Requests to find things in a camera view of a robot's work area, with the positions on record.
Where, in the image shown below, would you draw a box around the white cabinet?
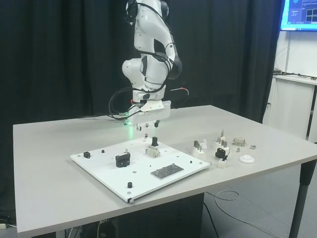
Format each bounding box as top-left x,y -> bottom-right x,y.
262,73 -> 317,143

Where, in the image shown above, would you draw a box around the blue screen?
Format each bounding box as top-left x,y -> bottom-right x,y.
279,0 -> 317,32

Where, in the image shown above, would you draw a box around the white holder with round holes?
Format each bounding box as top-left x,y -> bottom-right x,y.
213,135 -> 230,150

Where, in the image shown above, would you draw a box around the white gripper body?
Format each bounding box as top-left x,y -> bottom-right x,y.
130,100 -> 172,126

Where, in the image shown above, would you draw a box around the black D-SUB plug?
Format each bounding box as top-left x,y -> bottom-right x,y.
214,147 -> 232,162

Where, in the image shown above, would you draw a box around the white holder with square holes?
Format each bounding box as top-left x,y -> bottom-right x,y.
190,142 -> 208,159

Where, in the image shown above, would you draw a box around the white task board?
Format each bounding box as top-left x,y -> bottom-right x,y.
69,135 -> 211,204

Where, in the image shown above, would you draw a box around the white large gear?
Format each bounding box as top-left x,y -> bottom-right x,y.
239,154 -> 256,165

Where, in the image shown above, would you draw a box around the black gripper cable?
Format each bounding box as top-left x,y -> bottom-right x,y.
109,86 -> 136,121

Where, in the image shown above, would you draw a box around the black curtains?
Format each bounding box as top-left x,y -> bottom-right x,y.
0,0 -> 282,216

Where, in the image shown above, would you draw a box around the grey floor cable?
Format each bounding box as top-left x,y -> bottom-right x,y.
204,189 -> 290,238

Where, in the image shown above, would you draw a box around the black table leg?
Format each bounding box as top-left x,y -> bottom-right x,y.
289,158 -> 317,238

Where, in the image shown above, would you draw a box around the black power cable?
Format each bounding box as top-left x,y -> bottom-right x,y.
79,113 -> 129,121

